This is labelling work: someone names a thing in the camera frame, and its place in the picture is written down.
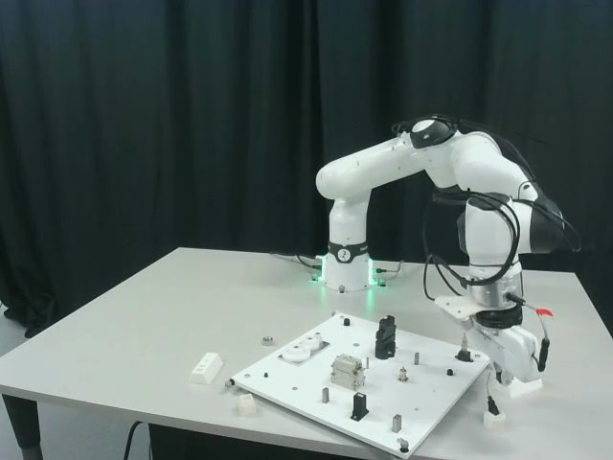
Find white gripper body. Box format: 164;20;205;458
471;324;543;385

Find white block holder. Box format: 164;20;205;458
500;377;545;400

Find black wrist band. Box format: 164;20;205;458
476;309;523;333

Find flat white mounting plate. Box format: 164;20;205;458
434;295;481;320

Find black D-SUB plug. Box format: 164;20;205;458
374;314;398;360

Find white task board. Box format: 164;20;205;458
224;310;493;455

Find beige waterproof plug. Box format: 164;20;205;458
329;353;358;385

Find white large gear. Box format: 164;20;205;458
281;345;312;368

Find white holder with holes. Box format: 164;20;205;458
188;352;225;385

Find black curtain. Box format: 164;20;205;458
0;0;613;339

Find dark table leg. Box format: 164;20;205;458
1;393;40;460

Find black USB plug white cable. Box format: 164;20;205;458
482;371;502;418

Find silver wrist ring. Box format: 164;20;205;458
467;277;524;309

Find black looping arm cable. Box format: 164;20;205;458
420;190;526;315

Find black base cable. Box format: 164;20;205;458
373;261;407;282
272;251;328;270

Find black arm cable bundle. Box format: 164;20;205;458
391;112;583;253

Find black cable under table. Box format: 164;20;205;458
125;420;149;460

